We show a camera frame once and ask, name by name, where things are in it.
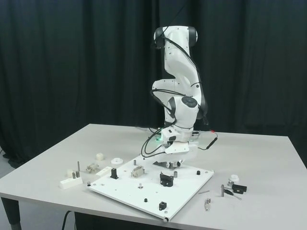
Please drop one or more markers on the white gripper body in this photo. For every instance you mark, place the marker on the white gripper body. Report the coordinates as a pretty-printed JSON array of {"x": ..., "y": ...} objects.
[{"x": 184, "y": 155}]

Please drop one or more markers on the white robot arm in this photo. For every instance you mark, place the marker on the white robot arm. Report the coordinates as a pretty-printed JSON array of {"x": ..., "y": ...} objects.
[{"x": 182, "y": 83}]

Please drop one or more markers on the white large gear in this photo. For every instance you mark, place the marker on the white large gear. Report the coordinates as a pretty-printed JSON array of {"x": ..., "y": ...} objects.
[{"x": 117, "y": 161}]

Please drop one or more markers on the white medium gear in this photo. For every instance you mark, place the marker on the white medium gear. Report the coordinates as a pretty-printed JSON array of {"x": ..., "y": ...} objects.
[{"x": 233, "y": 179}]

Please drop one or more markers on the white task board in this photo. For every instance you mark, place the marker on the white task board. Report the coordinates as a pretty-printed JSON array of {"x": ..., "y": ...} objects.
[{"x": 148, "y": 184}]

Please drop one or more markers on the thin black rod red tag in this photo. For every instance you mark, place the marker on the thin black rod red tag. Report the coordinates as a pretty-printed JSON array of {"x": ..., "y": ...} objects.
[{"x": 212, "y": 142}]

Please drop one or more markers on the thin metal rod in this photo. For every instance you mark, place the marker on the thin metal rod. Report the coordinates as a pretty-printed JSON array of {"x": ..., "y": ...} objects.
[{"x": 204, "y": 191}]

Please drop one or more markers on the grey metal square peg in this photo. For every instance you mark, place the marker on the grey metal square peg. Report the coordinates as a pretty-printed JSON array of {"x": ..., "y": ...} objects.
[{"x": 222, "y": 190}]

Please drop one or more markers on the round metal BNC plug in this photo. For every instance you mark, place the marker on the round metal BNC plug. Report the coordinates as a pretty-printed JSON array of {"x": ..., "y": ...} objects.
[{"x": 230, "y": 184}]

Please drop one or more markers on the black plug block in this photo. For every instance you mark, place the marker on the black plug block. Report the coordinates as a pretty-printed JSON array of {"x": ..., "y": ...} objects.
[{"x": 239, "y": 188}]

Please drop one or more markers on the white block holder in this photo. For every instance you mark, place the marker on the white block holder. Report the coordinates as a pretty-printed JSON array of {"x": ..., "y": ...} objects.
[{"x": 100, "y": 157}]

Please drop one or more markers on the metal D-SUB plug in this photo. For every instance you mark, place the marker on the metal D-SUB plug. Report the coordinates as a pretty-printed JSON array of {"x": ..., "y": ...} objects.
[{"x": 91, "y": 167}]

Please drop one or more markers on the tall metal round peg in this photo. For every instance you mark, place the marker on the tall metal round peg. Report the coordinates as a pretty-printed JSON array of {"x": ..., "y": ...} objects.
[{"x": 78, "y": 166}]

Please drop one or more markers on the long white peg holder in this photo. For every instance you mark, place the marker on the long white peg holder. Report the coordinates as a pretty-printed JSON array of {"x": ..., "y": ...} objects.
[{"x": 70, "y": 183}]

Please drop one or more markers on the black curtain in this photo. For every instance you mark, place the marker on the black curtain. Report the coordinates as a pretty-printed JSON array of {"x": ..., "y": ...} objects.
[{"x": 72, "y": 60}]

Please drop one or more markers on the black table leg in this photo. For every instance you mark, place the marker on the black table leg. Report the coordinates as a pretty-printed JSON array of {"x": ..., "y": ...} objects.
[{"x": 10, "y": 212}]

